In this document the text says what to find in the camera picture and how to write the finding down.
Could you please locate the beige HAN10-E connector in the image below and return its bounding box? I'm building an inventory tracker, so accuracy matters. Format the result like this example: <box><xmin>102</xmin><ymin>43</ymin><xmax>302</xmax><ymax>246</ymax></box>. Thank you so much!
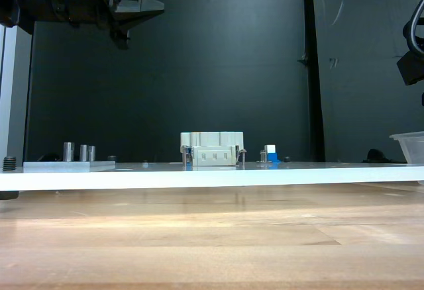
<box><xmin>180</xmin><ymin>131</ymin><xmax>248</xmax><ymax>171</ymax></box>

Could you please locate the small blue white connector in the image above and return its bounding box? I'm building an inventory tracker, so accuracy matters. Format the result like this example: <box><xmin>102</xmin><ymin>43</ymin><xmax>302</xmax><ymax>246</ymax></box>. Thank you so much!
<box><xmin>257</xmin><ymin>144</ymin><xmax>282</xmax><ymax>169</ymax></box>

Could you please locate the clear plastic tub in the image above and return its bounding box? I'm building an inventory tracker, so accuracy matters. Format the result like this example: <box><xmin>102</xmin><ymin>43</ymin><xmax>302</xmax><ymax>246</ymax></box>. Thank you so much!
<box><xmin>389</xmin><ymin>130</ymin><xmax>424</xmax><ymax>185</ymax></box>

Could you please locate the white mounting board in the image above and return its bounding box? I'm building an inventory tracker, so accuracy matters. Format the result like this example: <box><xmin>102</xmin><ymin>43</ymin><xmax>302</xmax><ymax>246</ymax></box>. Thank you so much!
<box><xmin>0</xmin><ymin>161</ymin><xmax>424</xmax><ymax>192</ymax></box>

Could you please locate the black looped camera cable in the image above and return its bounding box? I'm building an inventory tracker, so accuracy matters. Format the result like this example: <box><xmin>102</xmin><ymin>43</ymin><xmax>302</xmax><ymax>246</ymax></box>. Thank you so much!
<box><xmin>402</xmin><ymin>0</ymin><xmax>424</xmax><ymax>56</ymax></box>

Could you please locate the black aluminium frame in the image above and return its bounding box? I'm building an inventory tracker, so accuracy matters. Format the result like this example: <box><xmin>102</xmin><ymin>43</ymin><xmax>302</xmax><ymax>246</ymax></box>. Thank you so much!
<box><xmin>299</xmin><ymin>0</ymin><xmax>327</xmax><ymax>164</ymax></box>

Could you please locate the aluminium base plate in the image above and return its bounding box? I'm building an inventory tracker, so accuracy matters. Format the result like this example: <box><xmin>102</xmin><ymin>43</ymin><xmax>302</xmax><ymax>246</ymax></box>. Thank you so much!
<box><xmin>22</xmin><ymin>160</ymin><xmax>117</xmax><ymax>173</ymax></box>

